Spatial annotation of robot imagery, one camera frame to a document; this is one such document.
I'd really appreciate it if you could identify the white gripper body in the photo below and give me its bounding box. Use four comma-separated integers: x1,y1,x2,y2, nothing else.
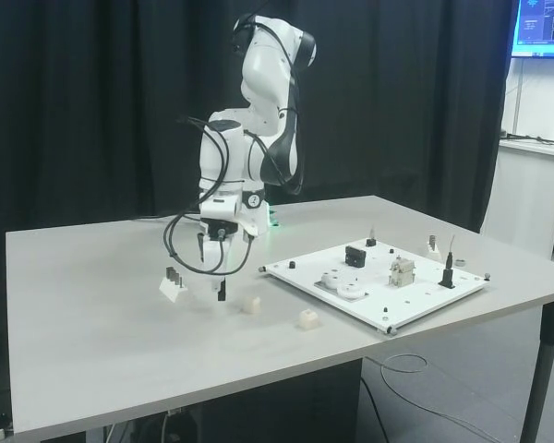
188,235,236,291

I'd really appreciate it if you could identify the white square peg holder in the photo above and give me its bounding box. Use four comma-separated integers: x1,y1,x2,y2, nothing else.
158,275,191,305

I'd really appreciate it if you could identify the small white plug holder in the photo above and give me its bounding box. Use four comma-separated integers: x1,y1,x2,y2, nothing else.
296,309,320,330

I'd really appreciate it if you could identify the white medium gear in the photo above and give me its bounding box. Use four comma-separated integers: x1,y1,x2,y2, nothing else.
319,271,348,293

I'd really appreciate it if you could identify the white large gear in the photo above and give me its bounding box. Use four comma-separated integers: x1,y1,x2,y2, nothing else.
337,285,367,302

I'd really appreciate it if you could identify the black waterproof plug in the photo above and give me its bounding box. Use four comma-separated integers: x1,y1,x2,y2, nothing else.
343,245,367,269

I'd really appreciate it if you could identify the white task board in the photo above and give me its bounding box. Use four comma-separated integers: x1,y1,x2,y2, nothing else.
257,229,493,335

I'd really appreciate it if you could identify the black curtain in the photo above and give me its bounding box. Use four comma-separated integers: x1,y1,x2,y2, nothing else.
0,0,524,414

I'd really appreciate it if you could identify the black USB plug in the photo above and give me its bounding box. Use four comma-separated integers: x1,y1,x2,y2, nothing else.
438,233,459,288

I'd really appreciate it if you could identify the white cabinet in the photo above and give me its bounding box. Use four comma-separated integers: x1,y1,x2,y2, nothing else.
481,137,554,268

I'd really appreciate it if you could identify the dark table leg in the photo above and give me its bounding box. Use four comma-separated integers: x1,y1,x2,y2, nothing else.
518,298,554,443

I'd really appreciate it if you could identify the blue screen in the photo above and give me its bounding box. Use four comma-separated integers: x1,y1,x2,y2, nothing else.
511,0,554,59

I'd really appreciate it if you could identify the black wrist cable bundle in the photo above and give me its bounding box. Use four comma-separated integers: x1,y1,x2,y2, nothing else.
163,116,256,279

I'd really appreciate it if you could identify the black shoulder cable bundle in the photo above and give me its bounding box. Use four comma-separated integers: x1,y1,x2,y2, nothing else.
232,13,307,196

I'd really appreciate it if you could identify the grey floor cable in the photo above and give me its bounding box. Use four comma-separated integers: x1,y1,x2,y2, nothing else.
360,352,539,443

